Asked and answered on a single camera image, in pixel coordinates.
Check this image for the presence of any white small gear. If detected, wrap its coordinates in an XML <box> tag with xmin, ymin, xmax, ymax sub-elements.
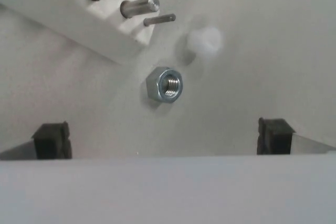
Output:
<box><xmin>186</xmin><ymin>26</ymin><xmax>224</xmax><ymax>61</ymax></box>

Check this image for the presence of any white round peg holder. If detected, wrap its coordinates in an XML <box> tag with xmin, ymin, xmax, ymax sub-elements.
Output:
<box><xmin>0</xmin><ymin>0</ymin><xmax>155</xmax><ymax>65</ymax></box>

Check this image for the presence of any silver metal hex nut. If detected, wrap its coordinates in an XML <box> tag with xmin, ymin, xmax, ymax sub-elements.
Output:
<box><xmin>145</xmin><ymin>67</ymin><xmax>184</xmax><ymax>104</ymax></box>

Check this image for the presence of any thin metal round peg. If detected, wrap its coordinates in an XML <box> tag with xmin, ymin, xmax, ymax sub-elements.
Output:
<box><xmin>143</xmin><ymin>13</ymin><xmax>176</xmax><ymax>27</ymax></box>

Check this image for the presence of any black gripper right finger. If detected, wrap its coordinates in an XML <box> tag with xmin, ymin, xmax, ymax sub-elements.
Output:
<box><xmin>257</xmin><ymin>117</ymin><xmax>336</xmax><ymax>156</ymax></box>

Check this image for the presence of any medium metal round peg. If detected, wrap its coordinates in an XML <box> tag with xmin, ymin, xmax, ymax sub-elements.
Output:
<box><xmin>120</xmin><ymin>0</ymin><xmax>161</xmax><ymax>19</ymax></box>

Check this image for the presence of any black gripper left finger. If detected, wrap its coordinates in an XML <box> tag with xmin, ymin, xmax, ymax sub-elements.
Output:
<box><xmin>0</xmin><ymin>121</ymin><xmax>73</xmax><ymax>161</ymax></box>

